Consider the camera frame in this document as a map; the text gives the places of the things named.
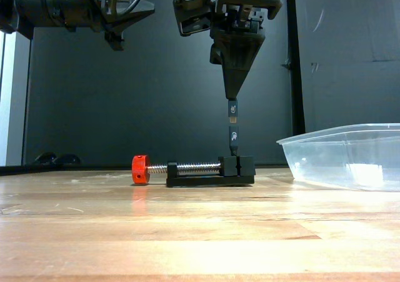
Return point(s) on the black USB-C socket connector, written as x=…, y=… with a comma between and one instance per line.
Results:
x=234, y=136

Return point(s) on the black vise with red knob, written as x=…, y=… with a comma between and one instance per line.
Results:
x=237, y=168

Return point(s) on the clear plastic tub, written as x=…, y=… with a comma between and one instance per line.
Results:
x=312, y=157

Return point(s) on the white block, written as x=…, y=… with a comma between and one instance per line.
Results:
x=365, y=172

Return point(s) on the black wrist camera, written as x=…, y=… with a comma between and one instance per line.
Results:
x=193, y=22

